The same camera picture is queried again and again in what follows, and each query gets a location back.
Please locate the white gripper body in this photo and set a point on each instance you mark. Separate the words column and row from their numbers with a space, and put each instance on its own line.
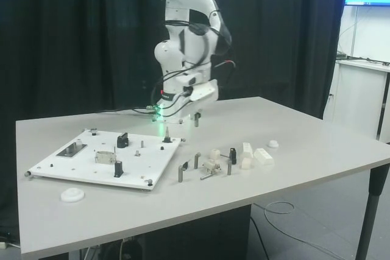
column 205, row 91

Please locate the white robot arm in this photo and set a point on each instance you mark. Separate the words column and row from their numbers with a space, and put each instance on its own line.
column 182, row 34

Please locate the white peg holder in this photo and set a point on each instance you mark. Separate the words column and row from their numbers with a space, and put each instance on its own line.
column 209, row 165
column 214, row 153
column 247, row 149
column 264, row 156

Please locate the metal round peg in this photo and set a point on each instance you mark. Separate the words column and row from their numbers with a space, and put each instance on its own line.
column 79, row 143
column 180, row 174
column 196, row 161

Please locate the metal square peg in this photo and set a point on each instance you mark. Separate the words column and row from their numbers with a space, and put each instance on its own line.
column 228, row 168

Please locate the metal waterproof plug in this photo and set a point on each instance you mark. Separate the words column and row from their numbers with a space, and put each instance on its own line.
column 167, row 134

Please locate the black D-SUB plug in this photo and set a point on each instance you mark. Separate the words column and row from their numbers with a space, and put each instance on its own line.
column 233, row 156

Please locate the metal bolt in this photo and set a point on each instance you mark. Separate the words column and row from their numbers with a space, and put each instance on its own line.
column 207, row 175

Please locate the white small gear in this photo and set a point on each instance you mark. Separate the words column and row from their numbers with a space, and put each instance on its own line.
column 273, row 144

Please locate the metal BNC plug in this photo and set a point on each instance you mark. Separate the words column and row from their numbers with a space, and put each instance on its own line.
column 94, row 131

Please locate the white task board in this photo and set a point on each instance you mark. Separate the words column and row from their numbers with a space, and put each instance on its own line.
column 91, row 174

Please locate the black box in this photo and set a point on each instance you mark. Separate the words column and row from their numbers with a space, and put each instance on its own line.
column 195, row 235

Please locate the black curtain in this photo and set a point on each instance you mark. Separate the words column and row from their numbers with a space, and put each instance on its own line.
column 76, row 44

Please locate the white large gear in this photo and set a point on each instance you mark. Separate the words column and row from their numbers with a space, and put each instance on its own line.
column 72, row 195

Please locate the white cabinet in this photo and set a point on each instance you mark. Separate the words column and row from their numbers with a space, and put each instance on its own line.
column 356, row 98

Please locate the black table leg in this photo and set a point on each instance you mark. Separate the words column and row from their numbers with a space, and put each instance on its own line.
column 370, row 211

